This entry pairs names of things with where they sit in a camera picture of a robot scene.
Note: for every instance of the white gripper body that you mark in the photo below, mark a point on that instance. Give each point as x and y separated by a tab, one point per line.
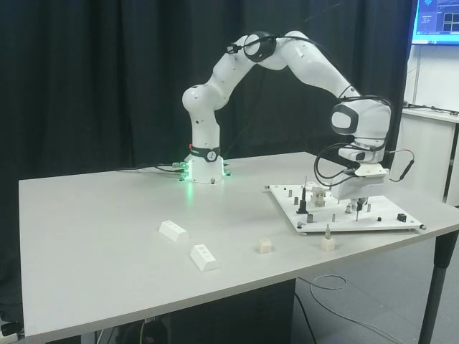
362	188

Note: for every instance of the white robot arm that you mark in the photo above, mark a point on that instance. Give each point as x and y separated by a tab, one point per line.
305	62

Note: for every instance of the white holder with round holes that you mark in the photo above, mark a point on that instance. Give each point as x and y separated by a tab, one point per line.
174	231

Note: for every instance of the white task board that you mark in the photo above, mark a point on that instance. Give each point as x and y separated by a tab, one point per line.
358	224

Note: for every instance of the beige block assembly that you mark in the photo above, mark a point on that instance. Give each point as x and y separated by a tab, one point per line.
318	197

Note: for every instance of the metal bolt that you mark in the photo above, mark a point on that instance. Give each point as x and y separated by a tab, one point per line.
327	232

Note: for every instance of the small white bolt holder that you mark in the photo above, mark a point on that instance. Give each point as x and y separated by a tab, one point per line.
327	246

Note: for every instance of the black upright plug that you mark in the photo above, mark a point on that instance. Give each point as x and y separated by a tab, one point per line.
302	202

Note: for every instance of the small white cube holder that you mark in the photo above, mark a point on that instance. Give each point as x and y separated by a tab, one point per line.
264	247

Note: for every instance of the dark table leg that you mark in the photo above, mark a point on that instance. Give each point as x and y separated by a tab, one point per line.
435	294

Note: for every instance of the white holder with square holes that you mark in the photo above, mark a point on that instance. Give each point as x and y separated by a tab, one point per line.
204	258

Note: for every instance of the blue screen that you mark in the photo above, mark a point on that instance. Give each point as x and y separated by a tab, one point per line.
435	21

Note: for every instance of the black curtain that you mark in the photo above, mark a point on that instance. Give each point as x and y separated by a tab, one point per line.
89	71

